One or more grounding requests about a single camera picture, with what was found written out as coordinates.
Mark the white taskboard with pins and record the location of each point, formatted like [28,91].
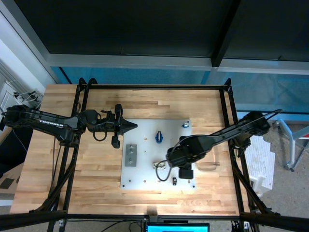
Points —
[144,169]

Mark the black aluminium frame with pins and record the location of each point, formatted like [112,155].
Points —
[154,87]

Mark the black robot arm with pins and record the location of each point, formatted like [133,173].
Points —
[217,135]
[50,123]

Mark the blue laptop screen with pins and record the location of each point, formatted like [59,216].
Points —
[176,228]

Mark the black table level camera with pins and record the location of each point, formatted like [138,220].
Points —
[154,218]

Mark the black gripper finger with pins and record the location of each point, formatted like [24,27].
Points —
[126,123]
[125,128]

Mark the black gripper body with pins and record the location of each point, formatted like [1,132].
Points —
[117,111]
[186,174]

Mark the beige HAN10E base socket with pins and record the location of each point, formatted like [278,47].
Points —
[159,166]

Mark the blue round connector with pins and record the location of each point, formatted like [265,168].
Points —
[159,140]

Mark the black block socket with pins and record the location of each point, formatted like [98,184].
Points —
[174,181]

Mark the white styrofoam block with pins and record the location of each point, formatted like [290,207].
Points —
[262,164]

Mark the small blue white connector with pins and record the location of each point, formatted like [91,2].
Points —
[185,125]

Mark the power strip with plugs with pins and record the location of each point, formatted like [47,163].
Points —
[26,96]

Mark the silver tube stand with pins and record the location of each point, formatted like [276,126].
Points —
[292,149]

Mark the brown cardboard box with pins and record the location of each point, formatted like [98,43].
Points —
[9,174]

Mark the grey metal plate with posts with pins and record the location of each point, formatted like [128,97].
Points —
[128,164]

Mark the clear plastic tub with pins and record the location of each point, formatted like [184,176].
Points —
[210,162]

